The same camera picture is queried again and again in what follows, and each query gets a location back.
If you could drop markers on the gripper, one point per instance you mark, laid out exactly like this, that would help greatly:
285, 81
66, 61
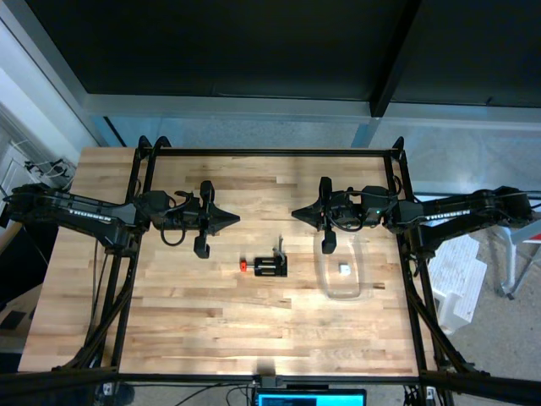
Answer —
329, 245
205, 245

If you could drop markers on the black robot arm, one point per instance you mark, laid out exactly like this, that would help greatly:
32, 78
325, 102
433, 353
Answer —
444, 213
63, 203

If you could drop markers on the small white block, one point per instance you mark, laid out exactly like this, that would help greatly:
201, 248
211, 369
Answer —
345, 269

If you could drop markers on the black vise with orange knob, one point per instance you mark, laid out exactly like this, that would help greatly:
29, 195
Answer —
270, 267

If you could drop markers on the clear plastic tub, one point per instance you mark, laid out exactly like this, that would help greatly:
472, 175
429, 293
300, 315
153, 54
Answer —
342, 292

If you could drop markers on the white step stool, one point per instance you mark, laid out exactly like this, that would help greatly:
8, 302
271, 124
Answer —
458, 279

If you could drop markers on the white power strip with plugs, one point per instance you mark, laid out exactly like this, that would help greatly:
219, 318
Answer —
44, 169

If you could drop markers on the laptop screen with blue edge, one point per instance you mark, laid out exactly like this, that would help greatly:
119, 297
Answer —
308, 399

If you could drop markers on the grey metal stand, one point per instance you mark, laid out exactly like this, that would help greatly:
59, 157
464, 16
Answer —
510, 262

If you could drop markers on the cardboard box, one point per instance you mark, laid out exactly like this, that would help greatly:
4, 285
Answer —
25, 302

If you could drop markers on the black aluminium frame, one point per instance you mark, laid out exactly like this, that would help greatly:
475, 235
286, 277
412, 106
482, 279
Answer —
190, 376

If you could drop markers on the black table camera mount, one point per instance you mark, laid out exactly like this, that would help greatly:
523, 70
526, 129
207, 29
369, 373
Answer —
267, 380

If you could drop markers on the white corner bracket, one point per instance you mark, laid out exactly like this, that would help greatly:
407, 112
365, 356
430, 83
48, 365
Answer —
431, 393
108, 388

